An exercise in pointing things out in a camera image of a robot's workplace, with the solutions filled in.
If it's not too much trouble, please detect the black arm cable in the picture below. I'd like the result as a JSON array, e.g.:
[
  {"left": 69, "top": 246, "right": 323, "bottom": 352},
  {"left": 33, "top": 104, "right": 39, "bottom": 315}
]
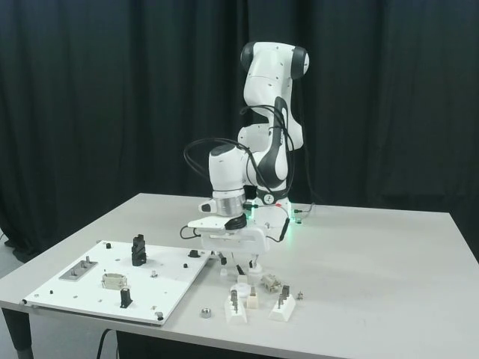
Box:
[{"left": 241, "top": 104, "right": 299, "bottom": 205}]

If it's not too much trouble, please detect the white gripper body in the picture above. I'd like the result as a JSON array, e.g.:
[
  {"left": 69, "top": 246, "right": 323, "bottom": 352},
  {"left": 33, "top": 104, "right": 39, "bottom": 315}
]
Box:
[{"left": 198, "top": 226, "right": 271, "bottom": 256}]

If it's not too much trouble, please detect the white round peg holder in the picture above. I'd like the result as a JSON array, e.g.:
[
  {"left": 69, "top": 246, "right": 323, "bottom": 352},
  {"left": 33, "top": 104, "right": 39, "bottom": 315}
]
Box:
[{"left": 223, "top": 295, "right": 246, "bottom": 325}]

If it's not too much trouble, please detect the black curtain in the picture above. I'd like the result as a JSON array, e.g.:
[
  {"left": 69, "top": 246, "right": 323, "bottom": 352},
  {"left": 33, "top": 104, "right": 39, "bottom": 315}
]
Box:
[{"left": 0, "top": 0, "right": 479, "bottom": 259}]

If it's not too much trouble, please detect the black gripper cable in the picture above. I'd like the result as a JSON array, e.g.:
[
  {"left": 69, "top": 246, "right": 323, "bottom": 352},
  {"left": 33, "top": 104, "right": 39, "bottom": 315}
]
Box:
[{"left": 180, "top": 224, "right": 205, "bottom": 240}]

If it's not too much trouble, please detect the black base cable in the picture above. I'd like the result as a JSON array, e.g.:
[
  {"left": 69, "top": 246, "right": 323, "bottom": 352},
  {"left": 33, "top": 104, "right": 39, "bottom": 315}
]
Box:
[{"left": 291, "top": 80, "right": 319, "bottom": 225}]

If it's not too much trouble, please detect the white task board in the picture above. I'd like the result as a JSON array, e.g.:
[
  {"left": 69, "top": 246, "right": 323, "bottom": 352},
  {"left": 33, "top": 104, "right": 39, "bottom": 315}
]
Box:
[{"left": 21, "top": 239, "right": 211, "bottom": 326}]

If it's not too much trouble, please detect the black table leg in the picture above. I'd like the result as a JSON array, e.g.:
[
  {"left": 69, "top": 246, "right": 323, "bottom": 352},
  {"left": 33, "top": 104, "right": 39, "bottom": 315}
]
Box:
[{"left": 1, "top": 307, "right": 31, "bottom": 359}]

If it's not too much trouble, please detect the black D-SUB plug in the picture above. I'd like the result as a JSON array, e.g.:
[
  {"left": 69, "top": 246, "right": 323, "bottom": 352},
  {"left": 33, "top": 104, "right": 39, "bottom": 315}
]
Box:
[{"left": 130, "top": 233, "right": 147, "bottom": 267}]

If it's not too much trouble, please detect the beige waterproof plug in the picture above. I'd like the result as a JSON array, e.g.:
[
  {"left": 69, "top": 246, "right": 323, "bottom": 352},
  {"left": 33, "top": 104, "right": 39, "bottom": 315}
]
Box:
[{"left": 260, "top": 274, "right": 282, "bottom": 292}]

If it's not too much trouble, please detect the black wrist loop cable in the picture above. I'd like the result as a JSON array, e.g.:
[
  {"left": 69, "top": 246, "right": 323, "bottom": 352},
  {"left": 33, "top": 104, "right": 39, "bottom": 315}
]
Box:
[{"left": 182, "top": 137, "right": 263, "bottom": 188}]

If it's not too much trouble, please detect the black floor cable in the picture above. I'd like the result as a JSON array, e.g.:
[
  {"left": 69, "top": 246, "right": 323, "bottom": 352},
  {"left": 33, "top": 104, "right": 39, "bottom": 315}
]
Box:
[{"left": 97, "top": 327, "right": 118, "bottom": 359}]

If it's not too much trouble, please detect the white square peg holder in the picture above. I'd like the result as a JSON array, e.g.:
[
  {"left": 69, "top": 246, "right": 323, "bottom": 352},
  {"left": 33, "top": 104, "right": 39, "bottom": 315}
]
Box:
[{"left": 268, "top": 295, "right": 298, "bottom": 322}]

